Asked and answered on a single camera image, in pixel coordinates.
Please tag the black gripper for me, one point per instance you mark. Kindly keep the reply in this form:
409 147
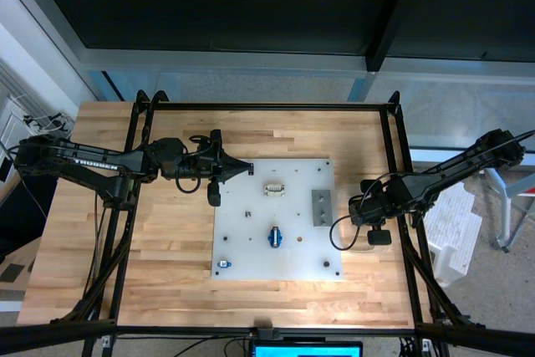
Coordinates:
370 210
200 164

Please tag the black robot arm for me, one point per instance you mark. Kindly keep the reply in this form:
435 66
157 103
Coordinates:
451 171
96 163

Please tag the beige multi-pin connector housing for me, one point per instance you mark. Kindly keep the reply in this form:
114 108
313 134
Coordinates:
276 190

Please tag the grey aluminium block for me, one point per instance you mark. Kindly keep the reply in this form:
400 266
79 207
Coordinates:
316 206

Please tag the black silver connector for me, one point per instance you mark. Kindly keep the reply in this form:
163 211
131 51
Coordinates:
275 236

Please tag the white task board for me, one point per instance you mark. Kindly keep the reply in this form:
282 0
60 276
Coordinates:
288 258

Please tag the blue laptop screen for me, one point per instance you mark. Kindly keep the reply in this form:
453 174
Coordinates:
305 350

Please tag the metal stand with red panel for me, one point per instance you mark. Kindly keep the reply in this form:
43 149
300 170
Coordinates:
528 190

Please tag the cardboard box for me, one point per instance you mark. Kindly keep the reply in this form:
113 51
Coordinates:
27 254

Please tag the black table frame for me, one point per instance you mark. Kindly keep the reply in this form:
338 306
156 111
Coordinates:
267 107

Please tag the blue round mount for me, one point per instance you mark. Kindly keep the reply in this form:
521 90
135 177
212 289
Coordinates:
267 240

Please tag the blue square mount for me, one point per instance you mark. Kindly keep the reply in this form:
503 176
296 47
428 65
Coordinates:
218 265

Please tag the white frame bracket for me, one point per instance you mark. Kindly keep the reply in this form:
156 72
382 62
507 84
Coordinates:
106 340
426 345

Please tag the black table-level camera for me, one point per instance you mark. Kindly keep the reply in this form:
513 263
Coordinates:
267 334

